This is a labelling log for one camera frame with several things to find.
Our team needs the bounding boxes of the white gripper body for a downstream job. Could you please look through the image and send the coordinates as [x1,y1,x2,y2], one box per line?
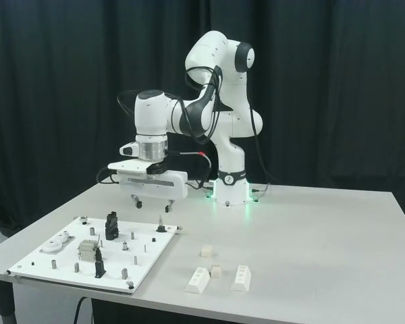
[117,169,189,200]

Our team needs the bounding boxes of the black D-SUB plug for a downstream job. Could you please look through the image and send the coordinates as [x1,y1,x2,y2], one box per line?
[104,211,120,241]

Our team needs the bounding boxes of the flat white mounting plate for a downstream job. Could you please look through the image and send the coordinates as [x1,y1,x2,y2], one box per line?
[107,159,151,178]

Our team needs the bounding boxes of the white task board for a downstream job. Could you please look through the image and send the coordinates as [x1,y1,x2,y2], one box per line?
[6,215,183,296]

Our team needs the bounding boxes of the grey metal waterproof plug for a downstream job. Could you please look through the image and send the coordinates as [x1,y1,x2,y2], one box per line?
[78,239,97,263]

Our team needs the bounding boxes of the black upright plug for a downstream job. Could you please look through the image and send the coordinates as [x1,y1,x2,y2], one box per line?
[94,247,107,279]

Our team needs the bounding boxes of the white holder with holes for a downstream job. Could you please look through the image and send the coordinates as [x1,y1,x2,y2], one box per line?
[229,265,252,292]
[184,267,211,294]

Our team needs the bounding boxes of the white large gear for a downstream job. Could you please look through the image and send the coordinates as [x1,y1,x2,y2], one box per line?
[40,240,63,255]

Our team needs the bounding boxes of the black curtain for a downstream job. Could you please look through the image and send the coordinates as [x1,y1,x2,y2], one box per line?
[0,0,405,234]

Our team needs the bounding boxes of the dark table leg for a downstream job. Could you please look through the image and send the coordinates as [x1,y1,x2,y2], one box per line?
[0,276,15,324]

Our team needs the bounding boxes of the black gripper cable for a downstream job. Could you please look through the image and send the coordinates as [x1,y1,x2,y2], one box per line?
[95,166,121,185]

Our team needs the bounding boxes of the silver wrist ring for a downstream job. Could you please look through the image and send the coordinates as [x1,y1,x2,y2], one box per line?
[136,139,168,161]

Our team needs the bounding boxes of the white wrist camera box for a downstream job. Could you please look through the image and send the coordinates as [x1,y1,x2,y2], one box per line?
[118,141,140,159]

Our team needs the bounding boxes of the black base cable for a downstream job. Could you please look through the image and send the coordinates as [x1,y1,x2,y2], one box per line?
[249,104,273,200]

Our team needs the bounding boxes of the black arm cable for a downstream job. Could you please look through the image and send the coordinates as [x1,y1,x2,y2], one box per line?
[117,63,225,140]

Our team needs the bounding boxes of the black cable under table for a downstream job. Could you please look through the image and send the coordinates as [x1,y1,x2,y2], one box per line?
[74,296,89,324]

